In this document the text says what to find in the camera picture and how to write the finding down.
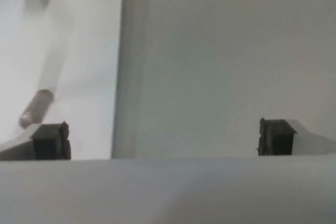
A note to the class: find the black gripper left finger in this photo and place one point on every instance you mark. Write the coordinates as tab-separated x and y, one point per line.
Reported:
47	142

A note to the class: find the metal round peg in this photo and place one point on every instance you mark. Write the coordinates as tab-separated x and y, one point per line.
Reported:
36	108

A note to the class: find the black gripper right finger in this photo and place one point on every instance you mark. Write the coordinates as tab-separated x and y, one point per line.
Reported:
275	140

